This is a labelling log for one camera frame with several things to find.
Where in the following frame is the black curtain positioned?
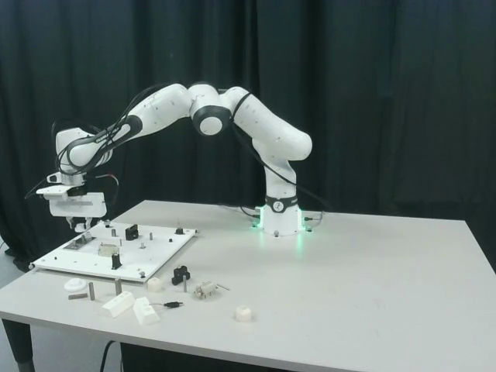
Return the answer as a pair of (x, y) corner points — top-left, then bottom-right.
(0, 0), (496, 272)

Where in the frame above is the white peg holder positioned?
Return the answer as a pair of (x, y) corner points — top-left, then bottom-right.
(101, 292), (136, 319)
(132, 297), (161, 325)

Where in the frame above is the black table leg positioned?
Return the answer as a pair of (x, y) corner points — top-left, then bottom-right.
(0, 318), (33, 372)

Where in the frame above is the metal BNC plug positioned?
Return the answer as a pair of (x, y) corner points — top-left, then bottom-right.
(193, 281), (219, 301)

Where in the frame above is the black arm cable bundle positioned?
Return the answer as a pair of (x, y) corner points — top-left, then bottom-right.
(52, 82), (183, 174)

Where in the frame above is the white task board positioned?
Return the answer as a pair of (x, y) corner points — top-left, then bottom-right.
(29, 219), (201, 282)

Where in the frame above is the black D-SUB plug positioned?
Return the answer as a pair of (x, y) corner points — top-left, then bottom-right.
(170, 265), (194, 287)

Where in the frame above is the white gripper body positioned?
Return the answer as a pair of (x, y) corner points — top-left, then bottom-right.
(49, 192), (108, 219)

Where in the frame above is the white medium gear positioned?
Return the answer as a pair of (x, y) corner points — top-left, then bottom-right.
(64, 278), (90, 294)

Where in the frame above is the flat white mount plate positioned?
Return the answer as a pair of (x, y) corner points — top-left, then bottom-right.
(36, 184), (74, 201)

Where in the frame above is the black cable under table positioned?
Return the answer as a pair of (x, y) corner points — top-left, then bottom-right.
(99, 339), (126, 372)

